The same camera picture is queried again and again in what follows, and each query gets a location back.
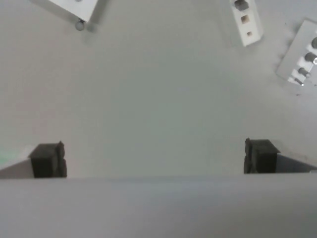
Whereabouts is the medium metal round peg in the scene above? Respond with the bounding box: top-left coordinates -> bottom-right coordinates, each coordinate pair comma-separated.
305,52 -> 317,66

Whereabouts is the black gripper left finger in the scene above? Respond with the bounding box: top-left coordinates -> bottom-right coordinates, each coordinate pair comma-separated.
0,140 -> 68,180

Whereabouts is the white square peg holder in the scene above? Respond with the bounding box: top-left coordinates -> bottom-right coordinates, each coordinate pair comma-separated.
228,0 -> 264,48

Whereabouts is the thin metal round peg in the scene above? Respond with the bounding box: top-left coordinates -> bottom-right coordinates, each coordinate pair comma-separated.
298,67 -> 313,78

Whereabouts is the white round peg holder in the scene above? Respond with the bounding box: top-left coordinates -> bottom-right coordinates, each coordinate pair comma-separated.
275,19 -> 317,87

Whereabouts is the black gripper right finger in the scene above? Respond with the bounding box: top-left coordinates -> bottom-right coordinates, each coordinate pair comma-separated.
243,137 -> 317,175

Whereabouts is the white task board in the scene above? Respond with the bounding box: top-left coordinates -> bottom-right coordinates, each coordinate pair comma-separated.
46,0 -> 100,32

